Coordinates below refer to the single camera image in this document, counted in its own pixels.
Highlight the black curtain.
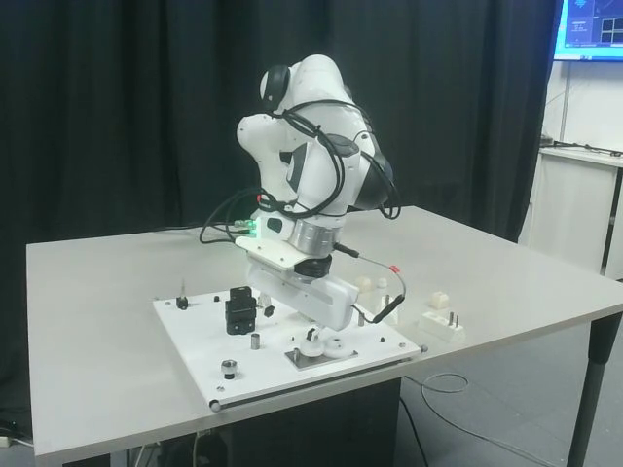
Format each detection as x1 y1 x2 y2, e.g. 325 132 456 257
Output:
0 0 557 247

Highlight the thin grey floor cable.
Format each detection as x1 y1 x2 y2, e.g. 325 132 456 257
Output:
420 372 623 467

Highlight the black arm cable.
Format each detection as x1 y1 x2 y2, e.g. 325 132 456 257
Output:
279 99 403 221

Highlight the white cabinet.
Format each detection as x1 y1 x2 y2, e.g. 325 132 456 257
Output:
525 145 623 281

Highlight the black table leg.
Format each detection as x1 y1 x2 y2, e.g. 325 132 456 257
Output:
570 310 612 467

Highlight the flat white mounting plate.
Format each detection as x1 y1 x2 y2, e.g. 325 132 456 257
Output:
235 236 318 274

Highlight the silver flange ring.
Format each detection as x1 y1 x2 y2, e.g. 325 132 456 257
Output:
286 219 340 257

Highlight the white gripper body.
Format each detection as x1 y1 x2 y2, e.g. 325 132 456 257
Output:
245 265 361 334

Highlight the white task board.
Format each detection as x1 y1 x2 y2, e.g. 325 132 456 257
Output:
152 285 429 413

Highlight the black D-SUB plug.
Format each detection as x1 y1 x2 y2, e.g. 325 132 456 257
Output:
224 286 258 337

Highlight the small white wrist camera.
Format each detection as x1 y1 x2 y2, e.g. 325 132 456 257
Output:
259 215 294 235

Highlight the thin black rod on wire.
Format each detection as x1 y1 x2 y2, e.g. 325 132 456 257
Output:
335 241 409 325

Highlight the white large gear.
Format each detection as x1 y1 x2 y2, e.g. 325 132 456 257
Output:
322 336 359 361

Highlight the black base cable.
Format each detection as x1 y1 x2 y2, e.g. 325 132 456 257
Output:
198 187 260 245

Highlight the blue screen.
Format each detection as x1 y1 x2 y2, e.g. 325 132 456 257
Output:
553 0 623 63

